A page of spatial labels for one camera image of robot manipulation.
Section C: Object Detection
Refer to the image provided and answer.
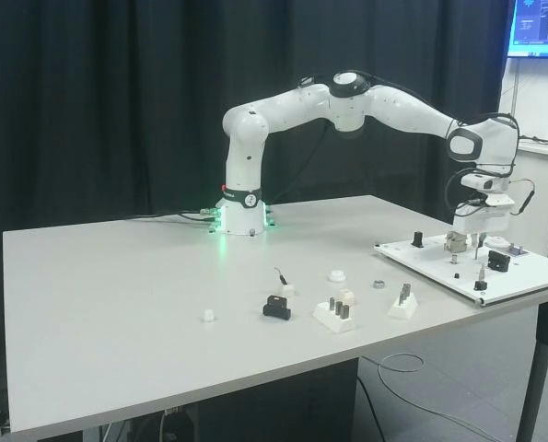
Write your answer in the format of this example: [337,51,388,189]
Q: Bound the black camera cable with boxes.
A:
[443,168,477,222]

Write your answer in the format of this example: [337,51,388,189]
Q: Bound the white peg holder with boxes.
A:
[313,301,358,332]
[387,294,418,320]

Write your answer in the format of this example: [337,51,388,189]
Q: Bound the grey floor cable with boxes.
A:
[360,352,427,442]

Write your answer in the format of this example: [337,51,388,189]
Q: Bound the black curtain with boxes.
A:
[0,0,514,415]

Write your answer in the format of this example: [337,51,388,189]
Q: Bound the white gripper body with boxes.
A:
[452,204,510,232]

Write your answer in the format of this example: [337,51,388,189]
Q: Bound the blue screen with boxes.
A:
[507,0,548,59]

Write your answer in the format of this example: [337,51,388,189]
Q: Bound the black D-SUB plug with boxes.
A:
[261,294,295,320]

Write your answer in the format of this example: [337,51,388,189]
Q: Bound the white task board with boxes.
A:
[373,232,548,308]

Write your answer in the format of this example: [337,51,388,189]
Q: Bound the black table leg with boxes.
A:
[517,294,548,442]

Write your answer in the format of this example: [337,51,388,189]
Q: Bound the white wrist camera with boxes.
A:
[460,173,496,191]

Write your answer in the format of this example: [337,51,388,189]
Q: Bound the black base cable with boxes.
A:
[125,209,219,223]

